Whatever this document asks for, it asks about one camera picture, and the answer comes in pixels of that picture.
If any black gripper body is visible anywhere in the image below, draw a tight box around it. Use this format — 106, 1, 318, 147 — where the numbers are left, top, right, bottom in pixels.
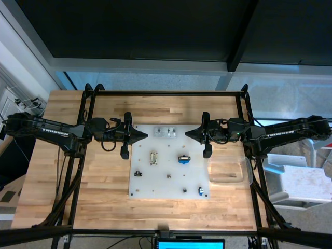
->
107, 112, 133, 160
202, 112, 230, 160

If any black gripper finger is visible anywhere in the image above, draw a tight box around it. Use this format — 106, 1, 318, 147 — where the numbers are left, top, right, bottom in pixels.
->
129, 124, 149, 136
184, 134, 204, 146
129, 135, 149, 148
184, 123, 204, 135

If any clear plastic tub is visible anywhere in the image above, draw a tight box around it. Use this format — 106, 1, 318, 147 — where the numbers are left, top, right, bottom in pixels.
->
207, 155, 254, 186

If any white board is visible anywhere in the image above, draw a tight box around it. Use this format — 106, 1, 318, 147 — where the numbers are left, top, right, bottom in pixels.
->
128, 124, 210, 200

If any screen with blue edge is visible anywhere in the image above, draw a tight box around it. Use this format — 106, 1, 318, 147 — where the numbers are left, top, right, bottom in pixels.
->
155, 238, 226, 249

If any white step stool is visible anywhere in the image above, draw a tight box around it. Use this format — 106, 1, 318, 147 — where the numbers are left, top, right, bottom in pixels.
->
264, 153, 332, 211

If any brown cardboard box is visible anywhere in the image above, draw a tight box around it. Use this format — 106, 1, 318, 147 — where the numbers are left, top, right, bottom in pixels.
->
0, 173, 26, 208

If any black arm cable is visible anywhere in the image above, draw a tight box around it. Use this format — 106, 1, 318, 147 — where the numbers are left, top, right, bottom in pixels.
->
100, 134, 117, 152

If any black table frame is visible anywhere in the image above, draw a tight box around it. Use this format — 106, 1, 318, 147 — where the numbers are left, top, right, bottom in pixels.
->
0, 82, 332, 249

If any black vertical post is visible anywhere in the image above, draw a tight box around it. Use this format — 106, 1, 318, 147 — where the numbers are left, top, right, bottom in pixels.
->
227, 0, 260, 73

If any black and white cable bundle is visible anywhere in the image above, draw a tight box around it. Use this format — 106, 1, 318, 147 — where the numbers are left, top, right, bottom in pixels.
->
12, 96, 45, 111

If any small black camera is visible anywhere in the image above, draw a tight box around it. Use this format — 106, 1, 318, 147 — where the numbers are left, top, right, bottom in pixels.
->
155, 225, 173, 238

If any grey metal chair frame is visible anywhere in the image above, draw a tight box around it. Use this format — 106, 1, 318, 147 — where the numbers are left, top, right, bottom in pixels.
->
300, 139, 332, 159

